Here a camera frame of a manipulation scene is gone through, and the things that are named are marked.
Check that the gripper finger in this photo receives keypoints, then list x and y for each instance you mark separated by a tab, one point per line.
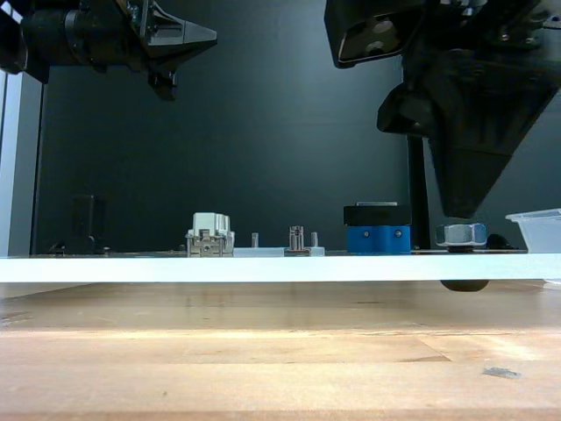
175	54
193	33
469	180

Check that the silver M12 hex nut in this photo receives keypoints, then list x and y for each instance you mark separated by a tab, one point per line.
460	234

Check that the black pillar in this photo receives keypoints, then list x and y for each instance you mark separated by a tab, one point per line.
418	188

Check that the clear plastic tub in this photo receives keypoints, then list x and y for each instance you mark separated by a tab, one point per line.
543	232

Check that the black rubber foot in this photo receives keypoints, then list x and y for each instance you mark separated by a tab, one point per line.
464	286

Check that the blue and black connector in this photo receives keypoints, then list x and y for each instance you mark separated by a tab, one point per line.
377	234

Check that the small silver socket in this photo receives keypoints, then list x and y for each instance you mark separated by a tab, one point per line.
298	243

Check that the black clamp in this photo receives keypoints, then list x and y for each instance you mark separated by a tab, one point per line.
87	223

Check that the grey connector housing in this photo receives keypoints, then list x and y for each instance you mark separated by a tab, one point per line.
209	237

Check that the white board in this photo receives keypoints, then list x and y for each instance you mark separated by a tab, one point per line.
280	267

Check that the grey metal wall post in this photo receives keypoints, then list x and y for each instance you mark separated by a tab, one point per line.
17	175

